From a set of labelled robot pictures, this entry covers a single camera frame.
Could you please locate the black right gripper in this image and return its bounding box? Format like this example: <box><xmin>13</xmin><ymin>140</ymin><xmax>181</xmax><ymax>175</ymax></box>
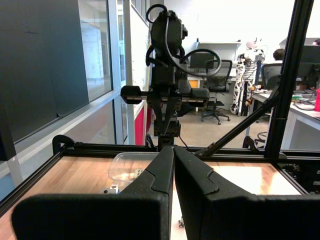
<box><xmin>120</xmin><ymin>66</ymin><xmax>211</xmax><ymax>135</ymax></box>

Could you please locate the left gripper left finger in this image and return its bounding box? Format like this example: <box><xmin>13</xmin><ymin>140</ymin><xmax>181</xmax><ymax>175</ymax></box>
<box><xmin>11</xmin><ymin>145</ymin><xmax>175</xmax><ymax>240</ymax></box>

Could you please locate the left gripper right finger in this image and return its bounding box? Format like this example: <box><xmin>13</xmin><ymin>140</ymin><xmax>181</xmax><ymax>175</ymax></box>
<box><xmin>174</xmin><ymin>146</ymin><xmax>320</xmax><ymax>240</ymax></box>

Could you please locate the red panel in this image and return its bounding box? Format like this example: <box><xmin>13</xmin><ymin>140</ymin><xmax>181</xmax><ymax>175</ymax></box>
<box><xmin>134</xmin><ymin>101</ymin><xmax>154</xmax><ymax>146</ymax></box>

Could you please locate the clear plastic tub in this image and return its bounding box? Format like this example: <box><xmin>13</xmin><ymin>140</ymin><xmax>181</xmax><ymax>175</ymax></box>
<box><xmin>108</xmin><ymin>151</ymin><xmax>161</xmax><ymax>188</ymax></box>

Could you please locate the white board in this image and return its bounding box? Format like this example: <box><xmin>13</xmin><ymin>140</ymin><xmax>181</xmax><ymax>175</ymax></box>
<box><xmin>171</xmin><ymin>186</ymin><xmax>188</xmax><ymax>240</ymax></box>

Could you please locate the black mesh office chair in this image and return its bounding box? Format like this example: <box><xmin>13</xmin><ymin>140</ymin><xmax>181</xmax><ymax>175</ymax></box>
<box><xmin>201</xmin><ymin>59</ymin><xmax>234</xmax><ymax>126</ymax></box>

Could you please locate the black computer monitor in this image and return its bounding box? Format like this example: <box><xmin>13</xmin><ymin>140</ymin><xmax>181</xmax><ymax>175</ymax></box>
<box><xmin>298</xmin><ymin>44</ymin><xmax>320</xmax><ymax>76</ymax></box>
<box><xmin>189</xmin><ymin>52</ymin><xmax>216</xmax><ymax>70</ymax></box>

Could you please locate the white lattice robot figure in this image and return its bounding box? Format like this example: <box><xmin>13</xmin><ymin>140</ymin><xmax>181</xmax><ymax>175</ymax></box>
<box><xmin>231</xmin><ymin>37</ymin><xmax>267</xmax><ymax>117</ymax></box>

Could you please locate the dark office chair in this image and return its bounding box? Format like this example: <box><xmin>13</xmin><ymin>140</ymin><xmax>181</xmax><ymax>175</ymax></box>
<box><xmin>261</xmin><ymin>63</ymin><xmax>283</xmax><ymax>91</ymax></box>

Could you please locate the white work desk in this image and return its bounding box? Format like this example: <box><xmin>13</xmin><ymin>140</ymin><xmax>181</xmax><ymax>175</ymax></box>
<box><xmin>249</xmin><ymin>89</ymin><xmax>320</xmax><ymax>151</ymax></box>

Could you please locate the person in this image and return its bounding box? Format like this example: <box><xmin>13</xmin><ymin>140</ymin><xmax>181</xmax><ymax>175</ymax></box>
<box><xmin>272</xmin><ymin>48</ymin><xmax>287</xmax><ymax>62</ymax></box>

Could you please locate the black cable loop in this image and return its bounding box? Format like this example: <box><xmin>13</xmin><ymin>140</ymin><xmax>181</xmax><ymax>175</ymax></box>
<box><xmin>146</xmin><ymin>4</ymin><xmax>169</xmax><ymax>25</ymax></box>
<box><xmin>164</xmin><ymin>14</ymin><xmax>222</xmax><ymax>76</ymax></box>

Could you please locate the black metal frame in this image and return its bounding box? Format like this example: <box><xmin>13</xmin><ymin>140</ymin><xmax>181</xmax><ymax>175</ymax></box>
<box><xmin>0</xmin><ymin>0</ymin><xmax>320</xmax><ymax>218</ymax></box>

